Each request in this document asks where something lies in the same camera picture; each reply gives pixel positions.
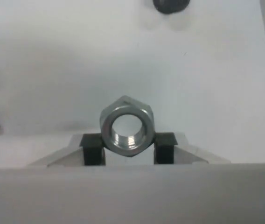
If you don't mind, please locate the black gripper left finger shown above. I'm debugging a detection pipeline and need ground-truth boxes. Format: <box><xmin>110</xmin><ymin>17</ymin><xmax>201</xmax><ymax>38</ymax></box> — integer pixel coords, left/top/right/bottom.
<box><xmin>26</xmin><ymin>132</ymin><xmax>107</xmax><ymax>167</ymax></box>

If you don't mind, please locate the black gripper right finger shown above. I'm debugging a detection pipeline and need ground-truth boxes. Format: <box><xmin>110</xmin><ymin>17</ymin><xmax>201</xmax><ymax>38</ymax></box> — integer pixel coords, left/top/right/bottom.
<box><xmin>153</xmin><ymin>132</ymin><xmax>231</xmax><ymax>165</ymax></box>

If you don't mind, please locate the metal hex bolt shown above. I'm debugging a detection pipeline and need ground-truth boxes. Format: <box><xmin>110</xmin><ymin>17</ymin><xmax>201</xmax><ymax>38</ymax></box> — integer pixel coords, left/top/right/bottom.
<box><xmin>99</xmin><ymin>95</ymin><xmax>153</xmax><ymax>158</ymax></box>

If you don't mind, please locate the white task board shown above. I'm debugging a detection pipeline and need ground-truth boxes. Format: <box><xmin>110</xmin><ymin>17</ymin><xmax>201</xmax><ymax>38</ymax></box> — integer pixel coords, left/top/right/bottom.
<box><xmin>0</xmin><ymin>0</ymin><xmax>265</xmax><ymax>168</ymax></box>

